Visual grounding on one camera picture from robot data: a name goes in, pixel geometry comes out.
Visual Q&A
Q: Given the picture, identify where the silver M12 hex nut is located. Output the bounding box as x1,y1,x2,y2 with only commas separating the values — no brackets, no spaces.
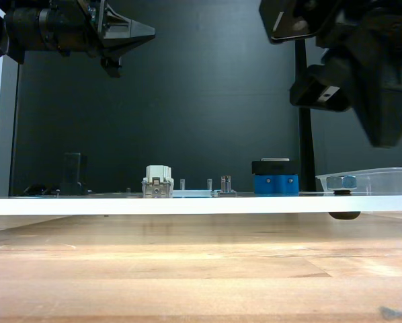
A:
325,174,359,192

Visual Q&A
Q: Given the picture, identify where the clear plastic tub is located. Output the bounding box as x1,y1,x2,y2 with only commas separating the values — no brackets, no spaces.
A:
315,167,402,196

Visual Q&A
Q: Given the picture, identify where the black M12 bolt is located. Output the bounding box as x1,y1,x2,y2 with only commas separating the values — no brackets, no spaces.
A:
328,189,362,220

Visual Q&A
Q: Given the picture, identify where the blue and black D-sub connector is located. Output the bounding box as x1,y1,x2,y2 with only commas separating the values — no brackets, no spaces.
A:
251,157,301,196

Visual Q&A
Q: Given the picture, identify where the beige connector housing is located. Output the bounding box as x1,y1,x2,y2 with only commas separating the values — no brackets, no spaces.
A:
141,164,175,199

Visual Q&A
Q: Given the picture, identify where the small silver cylindrical connector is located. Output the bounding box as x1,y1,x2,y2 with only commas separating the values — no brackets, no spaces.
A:
218,174,238,199

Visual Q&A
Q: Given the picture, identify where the black metal frame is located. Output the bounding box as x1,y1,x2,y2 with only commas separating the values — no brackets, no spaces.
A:
294,40,318,192

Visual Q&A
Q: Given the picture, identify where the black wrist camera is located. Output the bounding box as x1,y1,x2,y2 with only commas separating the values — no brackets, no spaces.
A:
258,0,324,45

